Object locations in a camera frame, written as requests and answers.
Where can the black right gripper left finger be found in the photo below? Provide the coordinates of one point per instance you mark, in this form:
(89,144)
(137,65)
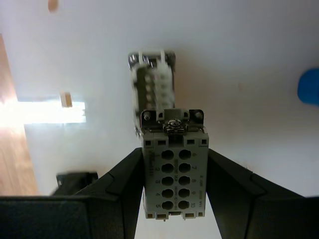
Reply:
(74,219)

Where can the grey HAN10E connector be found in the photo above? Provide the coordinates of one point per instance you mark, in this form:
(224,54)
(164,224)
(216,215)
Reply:
(177,186)

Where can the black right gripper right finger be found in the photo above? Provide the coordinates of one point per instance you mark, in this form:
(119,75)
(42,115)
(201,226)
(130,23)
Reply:
(261,219)

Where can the black plastic bracket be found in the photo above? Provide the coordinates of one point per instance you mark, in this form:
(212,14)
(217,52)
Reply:
(72,181)

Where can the beige connector hub socket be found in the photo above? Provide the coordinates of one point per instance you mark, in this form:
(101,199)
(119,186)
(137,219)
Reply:
(149,82)

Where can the blue plastic clamp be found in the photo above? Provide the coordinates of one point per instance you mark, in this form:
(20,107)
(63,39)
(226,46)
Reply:
(310,87)

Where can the white plastic board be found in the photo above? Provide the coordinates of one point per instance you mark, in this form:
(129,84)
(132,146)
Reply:
(224,37)

